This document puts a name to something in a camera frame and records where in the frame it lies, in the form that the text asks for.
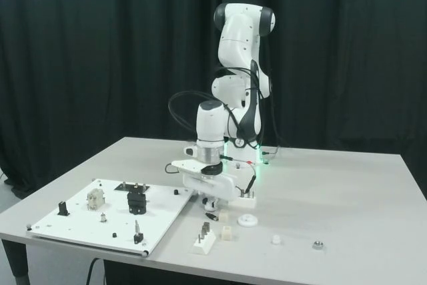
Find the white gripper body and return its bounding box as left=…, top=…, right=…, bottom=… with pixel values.
left=181, top=170, right=237, bottom=202

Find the white large gear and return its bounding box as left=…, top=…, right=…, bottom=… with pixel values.
left=237, top=214, right=259, bottom=228

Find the white long peg holder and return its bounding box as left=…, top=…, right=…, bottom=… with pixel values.
left=230, top=194, right=257, bottom=209

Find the flat white mounting plate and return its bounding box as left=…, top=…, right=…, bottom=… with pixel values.
left=171, top=159, right=218, bottom=175

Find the white sloped peg holder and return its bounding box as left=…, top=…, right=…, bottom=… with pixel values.
left=191, top=231, right=217, bottom=255

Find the black D-SUB plug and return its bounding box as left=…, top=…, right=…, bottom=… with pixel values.
left=126, top=190, right=147, bottom=215

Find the white task board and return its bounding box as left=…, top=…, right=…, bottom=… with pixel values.
left=25, top=178, right=196, bottom=259

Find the black box under table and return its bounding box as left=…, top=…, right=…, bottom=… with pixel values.
left=103, top=255, right=161, bottom=285

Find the black curtain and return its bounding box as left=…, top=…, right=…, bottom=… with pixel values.
left=0, top=0, right=427, bottom=199

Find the dark table leg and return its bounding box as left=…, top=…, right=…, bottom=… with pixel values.
left=1, top=240, right=29, bottom=285

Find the silver wrist ring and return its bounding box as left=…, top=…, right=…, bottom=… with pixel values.
left=196, top=146, right=222, bottom=166

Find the black cable to arm foot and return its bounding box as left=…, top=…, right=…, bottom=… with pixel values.
left=258, top=31, right=284, bottom=166

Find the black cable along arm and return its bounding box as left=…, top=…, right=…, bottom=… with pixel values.
left=168, top=64, right=264, bottom=152

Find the black cable under table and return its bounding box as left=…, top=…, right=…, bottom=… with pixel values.
left=85, top=257, right=103, bottom=285

